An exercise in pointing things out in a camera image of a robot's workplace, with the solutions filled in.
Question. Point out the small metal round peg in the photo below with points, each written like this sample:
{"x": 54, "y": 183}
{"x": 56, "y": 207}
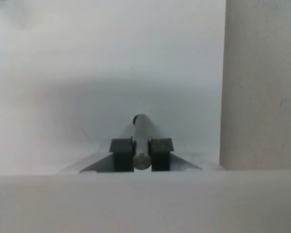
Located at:
{"x": 141, "y": 143}

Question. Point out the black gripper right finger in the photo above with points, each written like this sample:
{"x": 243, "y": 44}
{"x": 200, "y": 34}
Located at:
{"x": 161, "y": 155}

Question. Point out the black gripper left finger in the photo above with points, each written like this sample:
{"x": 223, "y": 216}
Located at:
{"x": 121, "y": 155}

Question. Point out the white task board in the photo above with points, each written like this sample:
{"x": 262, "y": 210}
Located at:
{"x": 87, "y": 60}

